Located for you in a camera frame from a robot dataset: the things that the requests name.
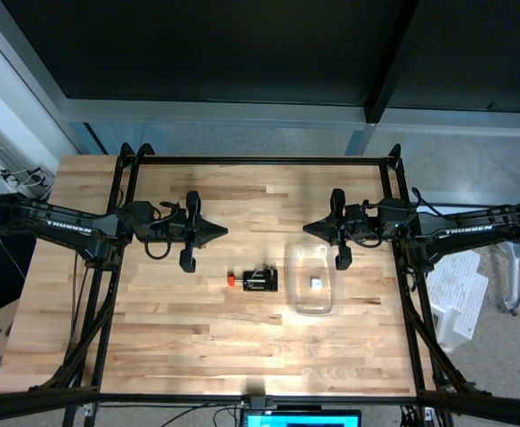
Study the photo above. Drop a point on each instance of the black vise with red knob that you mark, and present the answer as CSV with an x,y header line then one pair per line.
x,y
260,284

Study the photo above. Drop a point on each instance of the white plastic step stool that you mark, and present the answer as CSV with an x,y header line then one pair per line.
x,y
456,289

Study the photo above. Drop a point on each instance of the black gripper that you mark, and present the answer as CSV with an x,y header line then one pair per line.
x,y
359,224
175,229

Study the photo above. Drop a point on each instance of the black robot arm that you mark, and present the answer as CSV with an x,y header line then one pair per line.
x,y
64,224
465,231

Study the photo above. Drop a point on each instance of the black wall pillar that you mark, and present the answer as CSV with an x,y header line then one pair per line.
x,y
381,98

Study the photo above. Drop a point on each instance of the small white block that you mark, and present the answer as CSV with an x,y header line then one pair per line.
x,y
316,283

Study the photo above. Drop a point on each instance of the clear plastic tub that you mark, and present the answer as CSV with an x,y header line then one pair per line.
x,y
300,267

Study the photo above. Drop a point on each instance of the black metal frame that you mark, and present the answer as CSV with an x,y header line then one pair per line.
x,y
260,159

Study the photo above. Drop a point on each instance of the grey metal stand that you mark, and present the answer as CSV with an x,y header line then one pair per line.
x,y
514,267

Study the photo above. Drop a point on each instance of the screen with blue edge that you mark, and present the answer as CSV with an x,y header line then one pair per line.
x,y
300,420

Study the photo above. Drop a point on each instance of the small black table camera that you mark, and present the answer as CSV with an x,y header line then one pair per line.
x,y
259,401

